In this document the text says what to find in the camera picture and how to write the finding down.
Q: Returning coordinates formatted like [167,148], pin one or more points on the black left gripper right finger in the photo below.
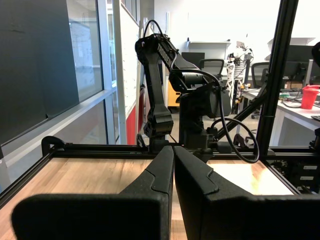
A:
[250,217]

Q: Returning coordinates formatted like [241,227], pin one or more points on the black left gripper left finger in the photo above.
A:
[100,215]

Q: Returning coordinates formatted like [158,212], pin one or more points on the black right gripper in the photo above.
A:
[195,107]

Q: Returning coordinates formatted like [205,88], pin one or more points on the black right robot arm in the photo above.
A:
[155,87]

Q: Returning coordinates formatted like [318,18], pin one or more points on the yellow cabinet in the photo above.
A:
[172,97]

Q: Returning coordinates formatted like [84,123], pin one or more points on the black office chair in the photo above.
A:
[258,73]
[212,67]

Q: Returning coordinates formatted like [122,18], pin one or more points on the black computer monitor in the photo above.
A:
[297,60]
[192,58]

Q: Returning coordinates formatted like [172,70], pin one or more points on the white office desk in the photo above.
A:
[295,120]

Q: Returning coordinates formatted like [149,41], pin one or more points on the red plastic cup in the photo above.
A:
[310,98]

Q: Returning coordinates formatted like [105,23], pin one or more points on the black table frame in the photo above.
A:
[100,147]

